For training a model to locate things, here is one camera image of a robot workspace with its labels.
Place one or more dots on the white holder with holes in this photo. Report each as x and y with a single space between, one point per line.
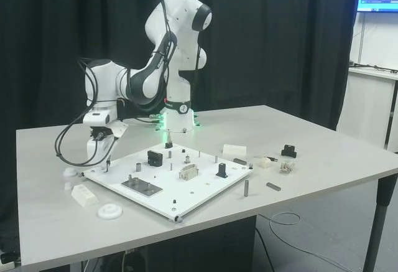
83 195

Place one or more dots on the metal square peg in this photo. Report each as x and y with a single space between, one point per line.
273 185

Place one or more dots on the metal round peg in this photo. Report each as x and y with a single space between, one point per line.
246 188

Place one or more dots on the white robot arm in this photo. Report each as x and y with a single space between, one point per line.
174 51

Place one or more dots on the white large gear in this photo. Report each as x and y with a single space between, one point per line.
110 212

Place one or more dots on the small black plug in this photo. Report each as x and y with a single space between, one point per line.
273 159

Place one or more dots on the small white holder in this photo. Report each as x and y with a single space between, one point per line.
265 163

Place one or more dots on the black D-SUB plug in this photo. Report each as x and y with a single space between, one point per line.
289 151

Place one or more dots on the white task board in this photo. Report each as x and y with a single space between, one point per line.
174 191

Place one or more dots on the dark table leg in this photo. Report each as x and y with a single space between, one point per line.
377 222

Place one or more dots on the white long holder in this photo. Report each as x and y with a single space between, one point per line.
234 149

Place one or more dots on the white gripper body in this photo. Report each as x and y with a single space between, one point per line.
98 153

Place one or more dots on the beige metal plug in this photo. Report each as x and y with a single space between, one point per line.
287 166

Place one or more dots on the white cabinet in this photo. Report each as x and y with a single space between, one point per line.
367 107

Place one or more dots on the black curtains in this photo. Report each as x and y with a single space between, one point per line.
280 51

